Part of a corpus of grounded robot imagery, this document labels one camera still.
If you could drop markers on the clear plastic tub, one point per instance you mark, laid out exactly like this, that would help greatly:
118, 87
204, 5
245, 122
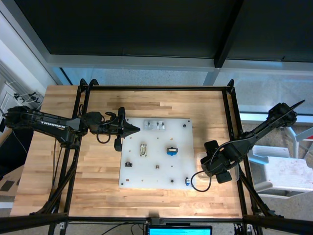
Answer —
198, 159

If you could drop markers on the blue laptop screen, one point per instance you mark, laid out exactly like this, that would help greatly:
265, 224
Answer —
178, 231

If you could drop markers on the small black clamp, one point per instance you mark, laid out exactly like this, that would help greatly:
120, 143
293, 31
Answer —
128, 164

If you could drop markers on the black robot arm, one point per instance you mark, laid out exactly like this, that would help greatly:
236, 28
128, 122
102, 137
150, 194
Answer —
256, 133
49, 123

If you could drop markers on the grey connector housing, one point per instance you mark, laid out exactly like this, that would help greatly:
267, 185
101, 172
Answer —
144, 150

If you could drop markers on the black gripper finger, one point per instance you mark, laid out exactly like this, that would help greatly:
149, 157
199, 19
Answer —
129, 126
129, 132

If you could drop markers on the small blue block white socket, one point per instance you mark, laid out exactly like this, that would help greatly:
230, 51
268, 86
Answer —
187, 181

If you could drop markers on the black table camera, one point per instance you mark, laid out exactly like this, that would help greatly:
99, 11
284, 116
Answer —
155, 220

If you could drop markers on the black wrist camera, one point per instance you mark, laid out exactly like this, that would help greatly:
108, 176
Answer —
207, 166

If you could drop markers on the white plastic cart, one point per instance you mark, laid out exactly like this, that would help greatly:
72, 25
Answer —
288, 171

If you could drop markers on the black aluminium frame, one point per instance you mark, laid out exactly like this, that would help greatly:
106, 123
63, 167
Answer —
31, 221

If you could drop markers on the white metal stand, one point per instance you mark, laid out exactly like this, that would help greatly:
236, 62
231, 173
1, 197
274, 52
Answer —
293, 137

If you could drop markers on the blue holder with connector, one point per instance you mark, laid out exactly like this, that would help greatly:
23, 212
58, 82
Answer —
172, 151

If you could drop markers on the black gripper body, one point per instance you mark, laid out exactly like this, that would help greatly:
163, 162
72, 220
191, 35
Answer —
224, 177
118, 144

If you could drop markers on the black floor box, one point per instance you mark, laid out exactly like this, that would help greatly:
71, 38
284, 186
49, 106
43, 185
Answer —
12, 151

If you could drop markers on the white board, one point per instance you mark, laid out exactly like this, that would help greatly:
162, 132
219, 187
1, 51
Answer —
146, 176

